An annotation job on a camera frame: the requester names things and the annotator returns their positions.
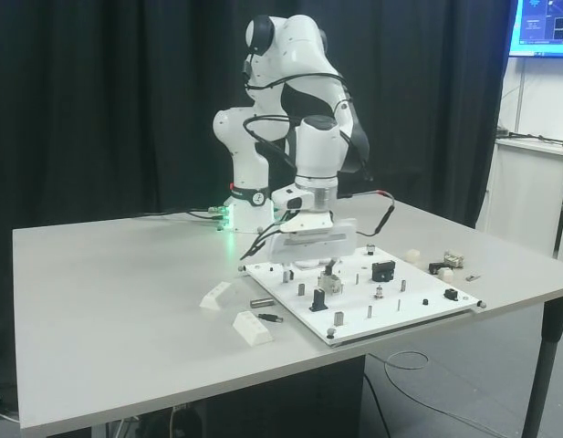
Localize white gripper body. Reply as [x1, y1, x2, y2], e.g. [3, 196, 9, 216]
[268, 217, 358, 268]

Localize white square-hole peg holder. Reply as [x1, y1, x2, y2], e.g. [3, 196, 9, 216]
[232, 310, 276, 347]

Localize white task board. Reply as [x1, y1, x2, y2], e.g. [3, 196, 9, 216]
[241, 244, 487, 349]

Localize white cabinet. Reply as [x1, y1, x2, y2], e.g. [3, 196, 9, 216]
[483, 134, 563, 266]

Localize black table leg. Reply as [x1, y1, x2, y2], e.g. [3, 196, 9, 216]
[521, 298, 563, 438]

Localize black curtain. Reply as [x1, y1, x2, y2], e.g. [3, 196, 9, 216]
[0, 0, 522, 414]

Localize blue screen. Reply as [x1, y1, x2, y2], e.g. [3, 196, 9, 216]
[508, 0, 563, 59]

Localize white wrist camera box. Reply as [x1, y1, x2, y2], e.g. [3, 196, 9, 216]
[271, 183, 316, 213]

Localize black gripper cable bundle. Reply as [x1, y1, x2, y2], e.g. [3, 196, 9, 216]
[239, 222, 287, 262]

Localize black floor cable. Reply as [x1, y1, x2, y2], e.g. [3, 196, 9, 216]
[382, 349, 540, 438]

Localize black base cables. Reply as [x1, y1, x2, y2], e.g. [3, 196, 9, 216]
[145, 205, 228, 222]

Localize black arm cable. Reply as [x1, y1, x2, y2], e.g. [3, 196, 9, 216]
[241, 53, 372, 183]

